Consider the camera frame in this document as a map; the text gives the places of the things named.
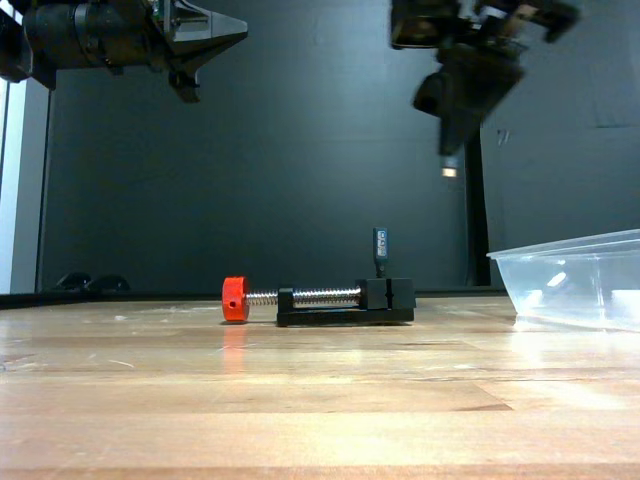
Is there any small black plug blue label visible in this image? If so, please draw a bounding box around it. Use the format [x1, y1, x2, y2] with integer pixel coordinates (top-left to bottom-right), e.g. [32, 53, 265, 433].
[371, 226, 390, 279]

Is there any black clamp with red knob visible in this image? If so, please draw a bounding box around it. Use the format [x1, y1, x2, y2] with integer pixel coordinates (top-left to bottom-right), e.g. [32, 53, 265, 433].
[221, 275, 417, 330]

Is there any clear plastic tub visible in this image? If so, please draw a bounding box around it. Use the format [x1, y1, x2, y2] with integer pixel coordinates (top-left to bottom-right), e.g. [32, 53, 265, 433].
[485, 229, 640, 334]

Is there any black rounded frame bracket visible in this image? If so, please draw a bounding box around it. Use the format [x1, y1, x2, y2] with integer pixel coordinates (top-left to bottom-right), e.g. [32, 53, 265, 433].
[87, 274, 132, 293]
[54, 271, 93, 291]

